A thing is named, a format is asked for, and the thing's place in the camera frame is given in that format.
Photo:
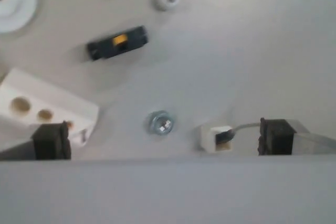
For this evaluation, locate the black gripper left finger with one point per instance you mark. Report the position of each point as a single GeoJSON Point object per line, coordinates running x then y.
{"type": "Point", "coordinates": [51, 142]}

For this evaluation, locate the white large gear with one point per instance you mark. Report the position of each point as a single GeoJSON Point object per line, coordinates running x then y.
{"type": "Point", "coordinates": [18, 6]}

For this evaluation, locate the white holder with round holes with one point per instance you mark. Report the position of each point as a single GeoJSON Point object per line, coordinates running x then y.
{"type": "Point", "coordinates": [52, 95]}

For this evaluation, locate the black D-SUB plug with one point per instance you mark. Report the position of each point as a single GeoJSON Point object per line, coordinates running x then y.
{"type": "Point", "coordinates": [105, 48]}

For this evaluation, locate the metal bolt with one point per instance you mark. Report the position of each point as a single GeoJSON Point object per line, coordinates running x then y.
{"type": "Point", "coordinates": [160, 127]}

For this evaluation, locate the small white USB holder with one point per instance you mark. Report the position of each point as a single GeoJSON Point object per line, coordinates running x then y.
{"type": "Point", "coordinates": [206, 137]}

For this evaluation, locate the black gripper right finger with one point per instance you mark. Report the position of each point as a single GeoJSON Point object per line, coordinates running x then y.
{"type": "Point", "coordinates": [275, 137]}

